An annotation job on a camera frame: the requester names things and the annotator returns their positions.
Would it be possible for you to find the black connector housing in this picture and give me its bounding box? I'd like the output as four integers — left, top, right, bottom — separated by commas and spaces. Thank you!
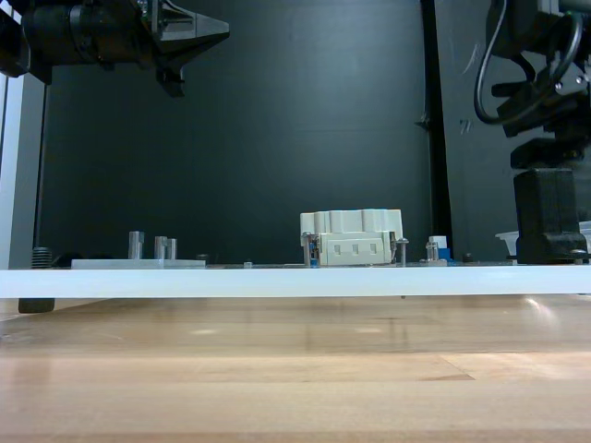
513, 167, 591, 266

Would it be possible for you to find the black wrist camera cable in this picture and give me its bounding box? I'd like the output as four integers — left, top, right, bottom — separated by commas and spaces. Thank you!
474, 0, 584, 126

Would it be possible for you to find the white taskboard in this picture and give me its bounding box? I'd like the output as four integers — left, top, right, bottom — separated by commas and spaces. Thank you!
0, 262, 591, 300

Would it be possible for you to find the black threaded leg screw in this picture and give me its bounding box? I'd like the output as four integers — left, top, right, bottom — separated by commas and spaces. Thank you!
18, 245, 56, 315

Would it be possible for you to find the small blue and white connector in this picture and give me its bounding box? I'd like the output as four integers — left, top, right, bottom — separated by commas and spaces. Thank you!
425, 233, 452, 268

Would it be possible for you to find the grey metal plate with posts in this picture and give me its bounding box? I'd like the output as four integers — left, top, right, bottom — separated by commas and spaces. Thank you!
70, 229, 208, 270

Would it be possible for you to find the grey connector socket with standoffs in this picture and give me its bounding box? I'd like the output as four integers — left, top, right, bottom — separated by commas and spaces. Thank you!
298, 208, 412, 269

